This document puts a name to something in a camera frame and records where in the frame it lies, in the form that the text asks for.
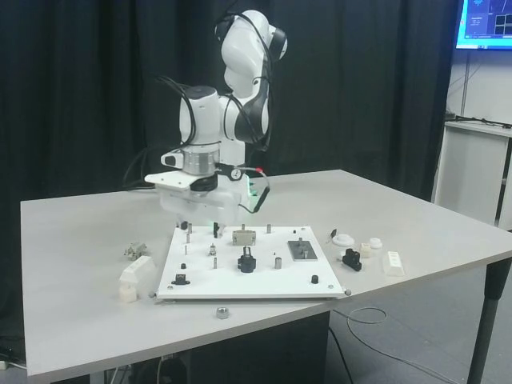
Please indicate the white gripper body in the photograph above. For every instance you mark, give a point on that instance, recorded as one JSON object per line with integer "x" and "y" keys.
{"x": 208, "y": 206}

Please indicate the metal BNC plug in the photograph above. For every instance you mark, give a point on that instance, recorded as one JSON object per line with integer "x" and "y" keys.
{"x": 213, "y": 252}

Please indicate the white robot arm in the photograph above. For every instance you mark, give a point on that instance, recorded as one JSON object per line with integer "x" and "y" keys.
{"x": 240, "y": 52}

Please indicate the black waterproof plug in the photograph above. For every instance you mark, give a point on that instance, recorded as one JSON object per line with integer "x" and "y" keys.
{"x": 246, "y": 264}

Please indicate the flat white mounting plate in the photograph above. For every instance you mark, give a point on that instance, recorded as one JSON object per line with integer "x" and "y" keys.
{"x": 168, "y": 180}

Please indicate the grey metal connector plug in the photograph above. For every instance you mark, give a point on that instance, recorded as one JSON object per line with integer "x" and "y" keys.
{"x": 134, "y": 253}

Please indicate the white long peg holder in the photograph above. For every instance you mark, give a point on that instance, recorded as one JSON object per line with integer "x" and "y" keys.
{"x": 138, "y": 270}
{"x": 393, "y": 264}

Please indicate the white task board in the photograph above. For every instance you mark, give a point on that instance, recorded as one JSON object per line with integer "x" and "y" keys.
{"x": 260, "y": 286}

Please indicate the metal hex nut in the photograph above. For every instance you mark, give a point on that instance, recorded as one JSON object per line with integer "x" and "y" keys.
{"x": 221, "y": 313}

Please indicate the white small cube holder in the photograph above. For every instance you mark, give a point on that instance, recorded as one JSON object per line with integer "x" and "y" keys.
{"x": 128, "y": 293}

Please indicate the white large gear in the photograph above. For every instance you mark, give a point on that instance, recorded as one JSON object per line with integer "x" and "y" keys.
{"x": 344, "y": 241}

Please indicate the black D-SUB plug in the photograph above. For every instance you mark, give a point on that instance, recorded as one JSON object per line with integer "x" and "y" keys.
{"x": 352, "y": 258}

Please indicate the cream cube holder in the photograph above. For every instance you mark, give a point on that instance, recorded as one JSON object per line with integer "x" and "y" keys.
{"x": 365, "y": 249}

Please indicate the white medium gear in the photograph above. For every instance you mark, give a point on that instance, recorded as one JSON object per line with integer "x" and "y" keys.
{"x": 374, "y": 242}

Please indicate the black curtain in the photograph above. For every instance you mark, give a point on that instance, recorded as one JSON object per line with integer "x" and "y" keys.
{"x": 80, "y": 80}

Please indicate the white cabinet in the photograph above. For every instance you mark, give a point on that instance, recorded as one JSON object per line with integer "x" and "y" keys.
{"x": 472, "y": 172}

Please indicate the dark table leg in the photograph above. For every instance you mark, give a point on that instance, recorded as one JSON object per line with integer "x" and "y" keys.
{"x": 486, "y": 320}

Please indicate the blue screen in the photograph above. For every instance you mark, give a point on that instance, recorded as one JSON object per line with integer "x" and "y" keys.
{"x": 486, "y": 24}

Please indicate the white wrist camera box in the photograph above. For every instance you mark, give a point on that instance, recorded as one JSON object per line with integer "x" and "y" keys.
{"x": 173, "y": 158}

